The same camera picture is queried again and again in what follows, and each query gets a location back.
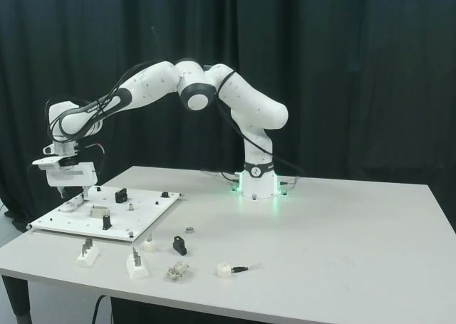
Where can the white round peg holder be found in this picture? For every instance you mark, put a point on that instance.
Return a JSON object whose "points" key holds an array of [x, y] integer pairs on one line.
{"points": [[137, 270]]}

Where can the white large gear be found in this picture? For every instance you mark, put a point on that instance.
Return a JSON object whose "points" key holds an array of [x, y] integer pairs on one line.
{"points": [[68, 206]]}

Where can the thin metal round peg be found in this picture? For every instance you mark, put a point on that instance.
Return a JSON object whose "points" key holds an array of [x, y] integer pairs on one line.
{"points": [[134, 253]]}

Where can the black Ethernet plug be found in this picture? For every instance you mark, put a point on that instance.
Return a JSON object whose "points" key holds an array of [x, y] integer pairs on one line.
{"points": [[180, 245]]}

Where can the black table leg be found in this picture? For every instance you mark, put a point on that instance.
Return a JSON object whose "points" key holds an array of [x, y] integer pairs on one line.
{"points": [[15, 295]]}

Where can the small white plug holder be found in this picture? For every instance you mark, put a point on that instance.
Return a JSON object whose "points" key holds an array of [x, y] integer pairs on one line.
{"points": [[224, 270]]}

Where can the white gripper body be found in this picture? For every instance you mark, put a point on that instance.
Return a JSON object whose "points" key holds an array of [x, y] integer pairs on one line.
{"points": [[71, 176]]}

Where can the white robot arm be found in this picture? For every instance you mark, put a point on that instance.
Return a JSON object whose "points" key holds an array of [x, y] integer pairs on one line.
{"points": [[156, 80]]}

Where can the flat white mount plate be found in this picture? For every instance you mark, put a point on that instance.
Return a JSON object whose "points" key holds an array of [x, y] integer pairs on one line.
{"points": [[45, 162]]}

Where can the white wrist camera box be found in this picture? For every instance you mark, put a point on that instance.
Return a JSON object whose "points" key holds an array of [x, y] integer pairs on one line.
{"points": [[52, 149]]}

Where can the metal BNC plug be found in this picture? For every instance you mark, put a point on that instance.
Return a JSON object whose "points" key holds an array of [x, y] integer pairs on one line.
{"points": [[189, 229]]}

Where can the small metal round peg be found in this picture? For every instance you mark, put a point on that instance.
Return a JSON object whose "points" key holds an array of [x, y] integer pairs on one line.
{"points": [[138, 260]]}

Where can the large metal square peg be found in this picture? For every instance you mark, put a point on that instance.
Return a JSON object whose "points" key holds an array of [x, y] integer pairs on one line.
{"points": [[89, 245]]}

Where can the metal D-SUB plug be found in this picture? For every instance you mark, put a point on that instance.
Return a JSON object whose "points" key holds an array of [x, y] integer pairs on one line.
{"points": [[177, 270]]}

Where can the white square peg holder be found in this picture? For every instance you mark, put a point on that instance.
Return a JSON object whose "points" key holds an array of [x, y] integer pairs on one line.
{"points": [[87, 259]]}

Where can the white task board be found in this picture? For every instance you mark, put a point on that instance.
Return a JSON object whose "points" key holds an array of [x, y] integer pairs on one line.
{"points": [[142, 210]]}

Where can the black curtain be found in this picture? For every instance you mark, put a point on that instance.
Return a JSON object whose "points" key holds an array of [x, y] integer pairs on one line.
{"points": [[320, 53]]}

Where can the small white bolt holder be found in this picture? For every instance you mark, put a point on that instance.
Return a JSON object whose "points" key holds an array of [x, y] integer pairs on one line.
{"points": [[150, 246]]}

